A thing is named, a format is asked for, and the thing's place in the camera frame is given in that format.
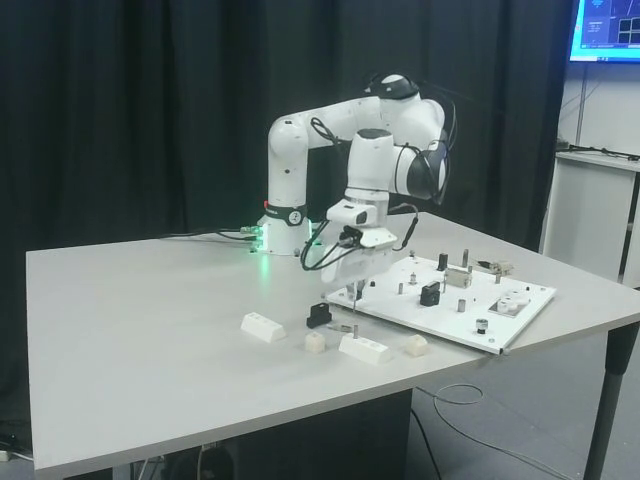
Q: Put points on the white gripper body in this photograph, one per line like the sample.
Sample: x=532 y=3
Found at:
x=355 y=265

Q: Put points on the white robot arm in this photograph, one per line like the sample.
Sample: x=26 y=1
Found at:
x=287 y=170

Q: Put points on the metal round peg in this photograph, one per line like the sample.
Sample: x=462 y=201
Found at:
x=356 y=332

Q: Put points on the white empty peg holder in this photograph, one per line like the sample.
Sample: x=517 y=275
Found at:
x=262 y=327

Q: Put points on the small metal plug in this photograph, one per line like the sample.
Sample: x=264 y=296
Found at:
x=340 y=328

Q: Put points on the black D-SUB plug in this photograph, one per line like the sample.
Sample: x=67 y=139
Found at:
x=318 y=316

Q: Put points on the small white plug holder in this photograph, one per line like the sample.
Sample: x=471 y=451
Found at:
x=315 y=345
x=416 y=346

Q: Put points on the white task board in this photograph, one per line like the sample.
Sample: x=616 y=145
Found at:
x=430 y=320

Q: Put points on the metal BNC plug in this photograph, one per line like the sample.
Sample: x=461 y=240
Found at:
x=481 y=326

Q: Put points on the white small gear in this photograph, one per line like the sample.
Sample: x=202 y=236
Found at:
x=508 y=306

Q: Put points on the white medium gear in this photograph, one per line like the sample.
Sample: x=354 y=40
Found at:
x=520 y=297

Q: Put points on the white cabinet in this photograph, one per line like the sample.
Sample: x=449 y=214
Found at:
x=595 y=215

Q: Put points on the black curtain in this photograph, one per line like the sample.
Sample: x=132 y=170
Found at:
x=150 y=100

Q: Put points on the black table leg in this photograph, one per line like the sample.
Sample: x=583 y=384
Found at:
x=607 y=400

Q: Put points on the blue screen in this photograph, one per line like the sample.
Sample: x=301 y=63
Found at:
x=607 y=30

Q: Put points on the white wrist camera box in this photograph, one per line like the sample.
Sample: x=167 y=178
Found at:
x=352 y=214

